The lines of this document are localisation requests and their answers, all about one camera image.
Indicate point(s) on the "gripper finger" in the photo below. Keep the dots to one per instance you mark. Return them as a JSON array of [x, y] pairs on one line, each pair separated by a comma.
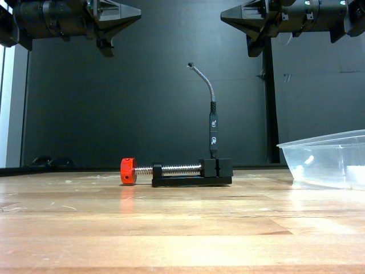
[[117, 28], [125, 14], [246, 28], [236, 14]]

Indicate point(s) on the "clear plastic tub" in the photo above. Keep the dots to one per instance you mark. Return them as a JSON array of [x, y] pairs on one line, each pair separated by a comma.
[[328, 171]]

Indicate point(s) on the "black clamp with orange knob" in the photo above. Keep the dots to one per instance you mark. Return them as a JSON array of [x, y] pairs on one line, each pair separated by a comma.
[[188, 179]]

